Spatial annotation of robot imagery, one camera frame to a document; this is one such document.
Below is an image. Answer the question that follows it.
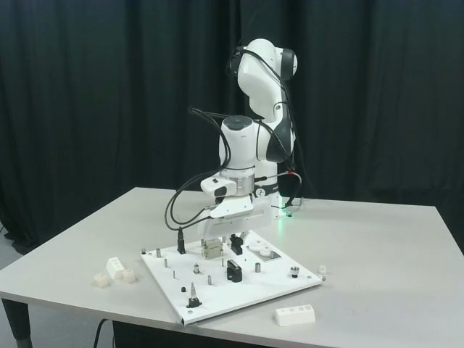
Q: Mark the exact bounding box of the black curtain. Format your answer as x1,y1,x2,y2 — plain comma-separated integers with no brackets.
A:
0,0,464,243

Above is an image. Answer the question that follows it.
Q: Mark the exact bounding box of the black cable under table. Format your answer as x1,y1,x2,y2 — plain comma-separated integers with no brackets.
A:
94,318,114,348

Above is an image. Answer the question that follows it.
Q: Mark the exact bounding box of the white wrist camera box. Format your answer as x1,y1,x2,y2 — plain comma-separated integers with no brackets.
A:
200,176,237,200

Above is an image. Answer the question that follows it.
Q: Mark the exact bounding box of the dark table leg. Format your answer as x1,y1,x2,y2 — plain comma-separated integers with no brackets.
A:
1,297,30,348

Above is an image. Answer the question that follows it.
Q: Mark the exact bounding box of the tall white holder block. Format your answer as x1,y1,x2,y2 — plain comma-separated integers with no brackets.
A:
105,257,125,281

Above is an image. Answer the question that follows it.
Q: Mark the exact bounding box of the long white holder with holes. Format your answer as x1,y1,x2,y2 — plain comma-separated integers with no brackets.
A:
273,303,317,324

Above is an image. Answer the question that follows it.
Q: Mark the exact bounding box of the black rod wire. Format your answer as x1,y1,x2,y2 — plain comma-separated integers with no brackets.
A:
165,176,219,233

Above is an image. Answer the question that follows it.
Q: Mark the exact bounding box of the black D-SUB plug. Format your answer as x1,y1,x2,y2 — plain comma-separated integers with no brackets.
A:
230,234,245,256

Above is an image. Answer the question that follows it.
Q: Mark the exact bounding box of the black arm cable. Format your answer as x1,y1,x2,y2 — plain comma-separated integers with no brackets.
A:
225,43,297,171

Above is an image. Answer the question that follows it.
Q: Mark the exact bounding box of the black looped wrist cable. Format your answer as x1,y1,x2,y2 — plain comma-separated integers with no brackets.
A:
188,105,233,171

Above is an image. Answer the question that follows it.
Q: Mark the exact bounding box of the metal plug on black base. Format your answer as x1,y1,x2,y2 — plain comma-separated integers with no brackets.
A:
186,282,200,310

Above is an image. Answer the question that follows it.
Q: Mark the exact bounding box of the white task board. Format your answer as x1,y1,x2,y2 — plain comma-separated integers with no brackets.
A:
140,229,327,327

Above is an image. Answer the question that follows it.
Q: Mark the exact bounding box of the black base cable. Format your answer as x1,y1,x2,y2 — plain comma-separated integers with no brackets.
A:
278,168,305,219

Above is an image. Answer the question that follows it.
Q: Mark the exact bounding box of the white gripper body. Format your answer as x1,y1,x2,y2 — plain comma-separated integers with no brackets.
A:
198,204,273,242

